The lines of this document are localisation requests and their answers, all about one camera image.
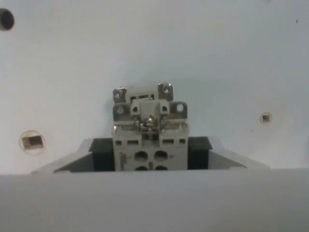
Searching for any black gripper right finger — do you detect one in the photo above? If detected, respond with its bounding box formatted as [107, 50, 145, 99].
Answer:
[188, 136, 271, 171]

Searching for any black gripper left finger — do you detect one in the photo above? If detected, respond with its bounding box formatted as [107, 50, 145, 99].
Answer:
[30, 138, 114, 174]

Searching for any grey waterproof plug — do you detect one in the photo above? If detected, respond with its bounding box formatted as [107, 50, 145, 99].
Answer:
[111, 99, 190, 172]

